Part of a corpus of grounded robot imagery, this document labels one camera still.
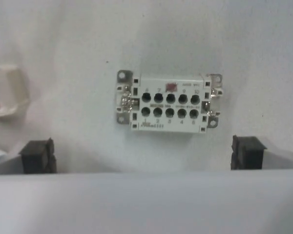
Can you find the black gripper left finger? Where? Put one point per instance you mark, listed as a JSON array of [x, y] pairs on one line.
[[39, 156]]

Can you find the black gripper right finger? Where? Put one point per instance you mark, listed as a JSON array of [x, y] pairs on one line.
[[246, 153]]

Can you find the white waterproof plug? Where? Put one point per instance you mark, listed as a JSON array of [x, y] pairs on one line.
[[169, 102]]

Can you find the white plastic holder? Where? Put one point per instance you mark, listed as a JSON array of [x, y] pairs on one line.
[[7, 91]]

